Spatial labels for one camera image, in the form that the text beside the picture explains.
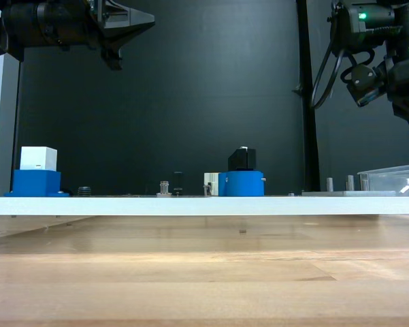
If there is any white taskboard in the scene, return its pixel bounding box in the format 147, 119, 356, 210
0, 196, 409, 217

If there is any clear plastic tub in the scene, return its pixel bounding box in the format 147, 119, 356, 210
356, 163, 409, 198

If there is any grey metal plate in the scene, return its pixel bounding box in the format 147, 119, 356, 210
301, 189, 397, 198

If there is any white cube block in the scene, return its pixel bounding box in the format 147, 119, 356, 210
19, 146, 59, 172

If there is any blue square socket base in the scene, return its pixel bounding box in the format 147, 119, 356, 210
3, 169, 70, 198

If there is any white connector housing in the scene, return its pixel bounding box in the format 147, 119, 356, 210
203, 172, 222, 198

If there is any black block plug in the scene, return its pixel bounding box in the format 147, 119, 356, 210
227, 146, 257, 172

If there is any blue round holder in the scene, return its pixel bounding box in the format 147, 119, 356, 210
218, 170, 268, 198

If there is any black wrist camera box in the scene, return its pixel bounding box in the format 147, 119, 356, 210
341, 63, 387, 109

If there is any grey aluminium frame post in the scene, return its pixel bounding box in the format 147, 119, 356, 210
0, 52, 21, 198

